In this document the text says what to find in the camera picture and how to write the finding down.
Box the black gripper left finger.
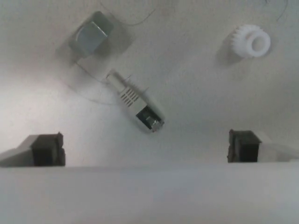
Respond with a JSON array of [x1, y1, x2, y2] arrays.
[[0, 132, 66, 168]]

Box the white small gear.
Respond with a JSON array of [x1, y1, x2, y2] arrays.
[[225, 24, 271, 58]]

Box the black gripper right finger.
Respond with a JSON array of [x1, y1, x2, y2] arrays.
[[227, 128, 299, 163]]

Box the grey Ethernet plug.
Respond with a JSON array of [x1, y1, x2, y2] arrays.
[[106, 69, 166, 134]]

